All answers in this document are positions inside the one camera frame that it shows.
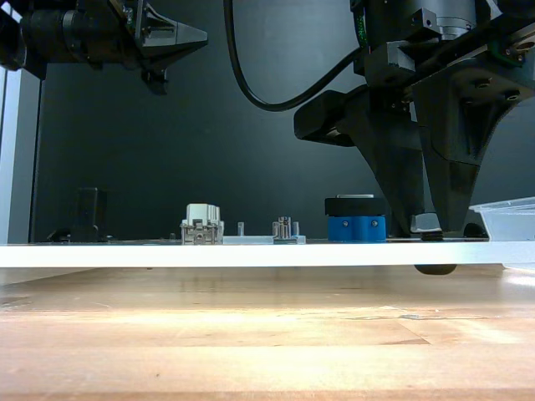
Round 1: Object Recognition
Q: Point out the silver M12 hex nut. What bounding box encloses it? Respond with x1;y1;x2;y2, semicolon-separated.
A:
409;212;443;234

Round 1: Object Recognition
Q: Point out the clear plastic tub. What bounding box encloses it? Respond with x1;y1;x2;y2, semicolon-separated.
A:
467;195;535;271

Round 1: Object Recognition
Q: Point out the black round board foot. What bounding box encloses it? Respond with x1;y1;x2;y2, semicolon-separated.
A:
413;262;456;277

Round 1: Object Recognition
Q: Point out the small metal connector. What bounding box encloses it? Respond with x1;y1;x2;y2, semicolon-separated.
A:
272;215;294;244

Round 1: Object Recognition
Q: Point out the clear block with metal pins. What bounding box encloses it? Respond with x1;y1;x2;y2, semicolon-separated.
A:
222;221;307;246

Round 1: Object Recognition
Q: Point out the white plastic board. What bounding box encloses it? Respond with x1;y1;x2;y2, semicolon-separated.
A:
0;240;509;269

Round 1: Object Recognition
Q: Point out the grey rectangular connector housing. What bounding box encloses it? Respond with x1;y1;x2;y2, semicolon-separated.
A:
179;203;227;246

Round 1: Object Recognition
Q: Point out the small black clamp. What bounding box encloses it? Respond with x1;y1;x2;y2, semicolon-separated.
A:
47;187;110;244

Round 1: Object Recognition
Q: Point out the blue D-sub connector mount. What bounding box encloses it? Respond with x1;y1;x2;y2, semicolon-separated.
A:
324;193;388;244

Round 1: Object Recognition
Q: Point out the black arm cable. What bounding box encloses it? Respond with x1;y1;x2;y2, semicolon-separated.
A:
222;0;364;113

